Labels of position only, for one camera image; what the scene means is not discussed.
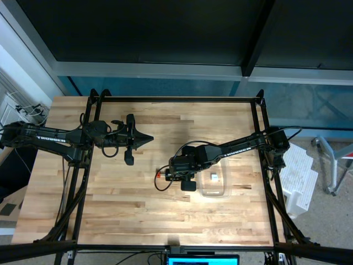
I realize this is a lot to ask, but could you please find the power strip with plugs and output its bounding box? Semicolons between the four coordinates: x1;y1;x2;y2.
9;92;49;122

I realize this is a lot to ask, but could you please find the black clamp with red knob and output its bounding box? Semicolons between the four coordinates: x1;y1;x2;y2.
156;169;183;183

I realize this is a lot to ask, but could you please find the grey metal chair frame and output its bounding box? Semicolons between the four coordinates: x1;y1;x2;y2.
311;135;353;197

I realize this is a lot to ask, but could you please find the white plastic step stool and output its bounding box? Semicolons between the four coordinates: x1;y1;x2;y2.
280;143;319;220

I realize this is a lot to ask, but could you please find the black aluminium frame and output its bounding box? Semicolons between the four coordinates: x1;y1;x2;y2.
0;88;353;265

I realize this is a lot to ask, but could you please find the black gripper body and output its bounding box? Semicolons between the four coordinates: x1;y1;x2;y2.
110;114;136;166
168;146;199;192

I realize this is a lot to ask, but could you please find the black table-level camera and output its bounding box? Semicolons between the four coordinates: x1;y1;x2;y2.
164;242;183;254

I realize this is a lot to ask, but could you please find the laptop screen with blue edge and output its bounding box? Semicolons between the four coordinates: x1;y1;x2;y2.
165;253;240;265

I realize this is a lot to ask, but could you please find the brown cardboard box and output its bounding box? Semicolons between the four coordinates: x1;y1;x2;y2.
0;185;28;221

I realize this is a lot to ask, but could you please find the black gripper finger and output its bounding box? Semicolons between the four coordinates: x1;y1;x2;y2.
135;128;154;139
135;137;154;151

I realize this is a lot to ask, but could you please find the clear plastic tub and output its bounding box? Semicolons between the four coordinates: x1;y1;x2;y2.
197;158;231;200

